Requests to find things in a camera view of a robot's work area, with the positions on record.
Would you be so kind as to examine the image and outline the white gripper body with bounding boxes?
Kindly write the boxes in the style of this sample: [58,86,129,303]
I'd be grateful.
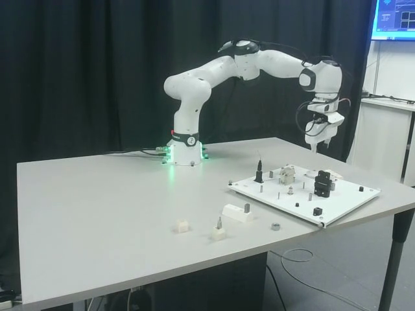
[304,111,346,144]

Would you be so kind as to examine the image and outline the black D-SUB plug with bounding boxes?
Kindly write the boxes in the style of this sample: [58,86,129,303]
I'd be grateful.
[313,168,335,199]

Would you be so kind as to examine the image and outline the white cabinet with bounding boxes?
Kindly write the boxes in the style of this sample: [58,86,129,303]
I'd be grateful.
[351,93,415,188]

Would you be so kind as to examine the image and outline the white task board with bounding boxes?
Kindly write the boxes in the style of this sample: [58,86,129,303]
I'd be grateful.
[228,166,381,229]

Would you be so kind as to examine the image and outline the long white peg holder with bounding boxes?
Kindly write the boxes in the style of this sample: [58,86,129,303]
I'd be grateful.
[221,203,254,224]

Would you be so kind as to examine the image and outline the blue screen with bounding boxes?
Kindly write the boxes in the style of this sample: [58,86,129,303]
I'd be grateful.
[369,0,415,42]

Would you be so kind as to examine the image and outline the dark table leg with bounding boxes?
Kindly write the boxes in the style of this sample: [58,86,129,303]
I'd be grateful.
[377,212,415,311]

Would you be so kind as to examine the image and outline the black curtains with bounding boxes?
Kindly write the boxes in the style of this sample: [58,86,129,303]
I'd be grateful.
[0,0,379,292]

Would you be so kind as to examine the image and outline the black looped wrist cable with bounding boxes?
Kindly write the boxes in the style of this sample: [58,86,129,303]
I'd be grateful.
[295,101,327,137]

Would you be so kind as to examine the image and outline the black plug with thin cable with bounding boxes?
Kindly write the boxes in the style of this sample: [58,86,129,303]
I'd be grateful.
[254,150,266,184]

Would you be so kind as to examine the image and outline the grey cable on floor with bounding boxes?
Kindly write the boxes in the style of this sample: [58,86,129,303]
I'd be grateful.
[279,248,415,311]

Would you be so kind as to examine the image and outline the black cables at arm foot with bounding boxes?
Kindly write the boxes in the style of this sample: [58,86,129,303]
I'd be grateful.
[109,146,170,158]

